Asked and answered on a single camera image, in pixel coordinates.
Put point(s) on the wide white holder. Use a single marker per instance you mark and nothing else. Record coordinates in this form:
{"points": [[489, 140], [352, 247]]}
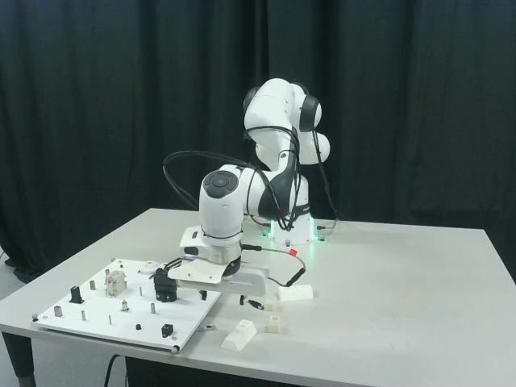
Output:
{"points": [[240, 334]]}

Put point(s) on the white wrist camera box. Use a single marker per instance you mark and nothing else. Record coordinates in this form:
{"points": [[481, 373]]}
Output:
{"points": [[189, 242]]}

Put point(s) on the white gear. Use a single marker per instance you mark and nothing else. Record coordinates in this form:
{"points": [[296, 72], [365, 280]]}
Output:
{"points": [[149, 267]]}

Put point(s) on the small metal part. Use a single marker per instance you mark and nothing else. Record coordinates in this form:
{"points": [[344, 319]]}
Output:
{"points": [[209, 327]]}

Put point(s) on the metal BNC plug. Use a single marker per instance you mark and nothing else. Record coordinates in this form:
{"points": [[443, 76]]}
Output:
{"points": [[125, 305]]}

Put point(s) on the white task board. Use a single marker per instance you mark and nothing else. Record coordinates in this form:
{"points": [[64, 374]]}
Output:
{"points": [[101, 334]]}

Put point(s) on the long white holder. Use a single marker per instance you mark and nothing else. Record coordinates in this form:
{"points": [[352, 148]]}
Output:
{"points": [[296, 293]]}

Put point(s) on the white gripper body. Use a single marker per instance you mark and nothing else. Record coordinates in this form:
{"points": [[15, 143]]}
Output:
{"points": [[246, 282]]}

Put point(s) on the black D-SUB plug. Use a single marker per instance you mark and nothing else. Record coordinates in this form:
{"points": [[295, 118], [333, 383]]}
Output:
{"points": [[164, 284]]}

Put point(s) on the small white holder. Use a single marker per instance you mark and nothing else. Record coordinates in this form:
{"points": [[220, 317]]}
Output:
{"points": [[271, 304], [273, 324]]}

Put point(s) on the beige waterproof plug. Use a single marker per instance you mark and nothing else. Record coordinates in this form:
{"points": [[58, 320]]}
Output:
{"points": [[115, 284]]}

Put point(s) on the large metal square peg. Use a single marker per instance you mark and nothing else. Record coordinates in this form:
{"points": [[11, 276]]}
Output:
{"points": [[59, 311]]}

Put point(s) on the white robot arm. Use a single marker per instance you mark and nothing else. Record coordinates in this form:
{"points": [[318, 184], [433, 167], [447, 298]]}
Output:
{"points": [[282, 121]]}

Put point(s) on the black curtain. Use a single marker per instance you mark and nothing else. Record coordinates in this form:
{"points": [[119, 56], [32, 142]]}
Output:
{"points": [[80, 80]]}

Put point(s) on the dark table leg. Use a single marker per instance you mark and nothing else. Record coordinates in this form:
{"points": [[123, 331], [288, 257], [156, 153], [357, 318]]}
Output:
{"points": [[18, 359]]}

